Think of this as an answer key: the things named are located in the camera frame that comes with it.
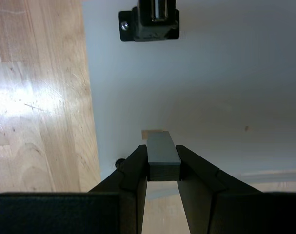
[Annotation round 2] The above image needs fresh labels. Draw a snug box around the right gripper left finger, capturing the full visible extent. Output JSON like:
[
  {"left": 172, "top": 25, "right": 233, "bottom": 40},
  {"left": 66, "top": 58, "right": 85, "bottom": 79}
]
[{"left": 0, "top": 144, "right": 149, "bottom": 234}]

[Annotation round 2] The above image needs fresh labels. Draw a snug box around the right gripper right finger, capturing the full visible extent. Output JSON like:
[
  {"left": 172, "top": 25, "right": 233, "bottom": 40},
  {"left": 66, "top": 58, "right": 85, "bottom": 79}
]
[{"left": 176, "top": 145, "right": 296, "bottom": 234}]

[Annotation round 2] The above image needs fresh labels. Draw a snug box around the grey rectangular metal bar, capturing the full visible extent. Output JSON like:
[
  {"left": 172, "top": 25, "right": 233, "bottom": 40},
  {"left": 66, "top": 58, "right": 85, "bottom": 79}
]
[{"left": 146, "top": 131, "right": 183, "bottom": 182}]

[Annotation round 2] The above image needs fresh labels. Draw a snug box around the white taskboard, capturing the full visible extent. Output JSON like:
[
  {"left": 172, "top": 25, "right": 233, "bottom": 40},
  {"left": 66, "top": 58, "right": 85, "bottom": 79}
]
[{"left": 81, "top": 0, "right": 296, "bottom": 202}]

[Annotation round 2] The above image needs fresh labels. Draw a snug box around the black socket bracket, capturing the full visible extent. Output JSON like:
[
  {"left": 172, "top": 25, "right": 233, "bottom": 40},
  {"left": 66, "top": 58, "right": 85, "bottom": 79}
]
[{"left": 118, "top": 0, "right": 180, "bottom": 43}]

